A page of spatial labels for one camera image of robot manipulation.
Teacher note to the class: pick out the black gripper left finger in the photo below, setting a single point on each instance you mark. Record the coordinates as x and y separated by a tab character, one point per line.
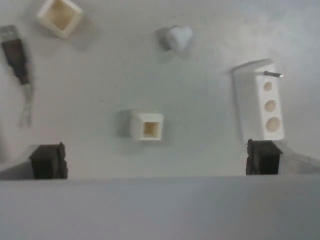
47	162

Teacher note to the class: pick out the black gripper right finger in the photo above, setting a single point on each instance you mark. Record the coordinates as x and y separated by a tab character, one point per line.
265	160

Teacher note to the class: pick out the white round peg holder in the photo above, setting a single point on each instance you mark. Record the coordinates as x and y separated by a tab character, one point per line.
260	105

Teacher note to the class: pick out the thin metal round peg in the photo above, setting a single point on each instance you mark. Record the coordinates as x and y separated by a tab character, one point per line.
272	74

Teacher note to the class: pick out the small white square holder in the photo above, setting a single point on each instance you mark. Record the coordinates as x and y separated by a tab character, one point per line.
146	125

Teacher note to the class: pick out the black USB plug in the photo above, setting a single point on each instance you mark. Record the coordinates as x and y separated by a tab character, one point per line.
16	60

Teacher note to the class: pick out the large white square holder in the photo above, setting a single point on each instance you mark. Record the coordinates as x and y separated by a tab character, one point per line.
60	17

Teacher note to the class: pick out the white small gear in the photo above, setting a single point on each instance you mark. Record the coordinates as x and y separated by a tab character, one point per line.
176	37

